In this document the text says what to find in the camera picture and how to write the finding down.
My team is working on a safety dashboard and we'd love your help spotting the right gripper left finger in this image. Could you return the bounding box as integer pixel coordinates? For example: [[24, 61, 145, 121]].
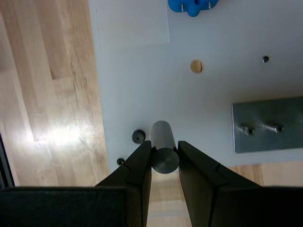
[[0, 140, 152, 227]]

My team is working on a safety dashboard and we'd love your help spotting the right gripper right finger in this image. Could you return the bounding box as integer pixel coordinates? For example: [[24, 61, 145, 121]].
[[178, 140, 303, 227]]

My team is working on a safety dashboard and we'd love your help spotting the metal cylinder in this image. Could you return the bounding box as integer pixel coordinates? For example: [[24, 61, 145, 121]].
[[150, 120, 180, 175]]

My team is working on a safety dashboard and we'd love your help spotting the grey metal block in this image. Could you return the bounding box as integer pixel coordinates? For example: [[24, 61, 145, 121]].
[[231, 96, 303, 154]]

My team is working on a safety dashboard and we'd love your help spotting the black round knob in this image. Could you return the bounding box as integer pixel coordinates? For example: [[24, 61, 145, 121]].
[[132, 129, 146, 144]]

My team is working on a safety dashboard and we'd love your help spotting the white board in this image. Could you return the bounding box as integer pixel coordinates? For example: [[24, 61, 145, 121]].
[[89, 0, 303, 170]]

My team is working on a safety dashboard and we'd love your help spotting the black metal frame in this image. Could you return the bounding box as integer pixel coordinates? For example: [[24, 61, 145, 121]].
[[0, 133, 15, 189]]

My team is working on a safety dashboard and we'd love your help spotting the blue connector mount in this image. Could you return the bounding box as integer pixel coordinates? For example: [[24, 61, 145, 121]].
[[167, 0, 220, 18]]

